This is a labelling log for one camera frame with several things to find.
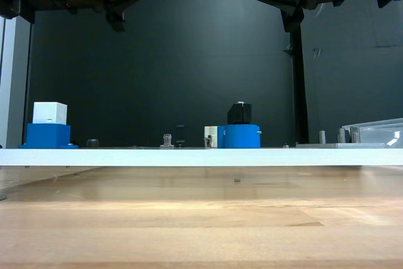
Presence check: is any white taskboard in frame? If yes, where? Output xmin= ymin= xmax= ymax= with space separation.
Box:
xmin=0 ymin=147 xmax=403 ymax=168

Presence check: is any black clamp block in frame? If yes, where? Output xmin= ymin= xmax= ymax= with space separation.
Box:
xmin=226 ymin=101 xmax=253 ymax=125

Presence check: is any white cube block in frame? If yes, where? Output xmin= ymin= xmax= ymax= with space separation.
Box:
xmin=32 ymin=101 xmax=68 ymax=125

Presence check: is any black socket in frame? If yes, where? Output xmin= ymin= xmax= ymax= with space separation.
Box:
xmin=176 ymin=125 xmax=186 ymax=148

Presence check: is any small metal connector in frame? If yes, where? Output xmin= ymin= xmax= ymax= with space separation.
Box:
xmin=159 ymin=133 xmax=176 ymax=149

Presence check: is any grey metal peg block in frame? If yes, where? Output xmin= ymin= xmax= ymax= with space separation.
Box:
xmin=295 ymin=142 xmax=387 ymax=149

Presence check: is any white connector housing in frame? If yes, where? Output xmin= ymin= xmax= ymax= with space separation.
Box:
xmin=203 ymin=125 xmax=225 ymax=149

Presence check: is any clear plastic tub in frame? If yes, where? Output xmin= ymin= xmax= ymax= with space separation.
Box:
xmin=341 ymin=117 xmax=403 ymax=149

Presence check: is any blue round mount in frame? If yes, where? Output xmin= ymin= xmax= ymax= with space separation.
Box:
xmin=222 ymin=123 xmax=262 ymax=149

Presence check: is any blue square mount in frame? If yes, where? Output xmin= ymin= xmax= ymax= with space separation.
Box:
xmin=18 ymin=123 xmax=79 ymax=149

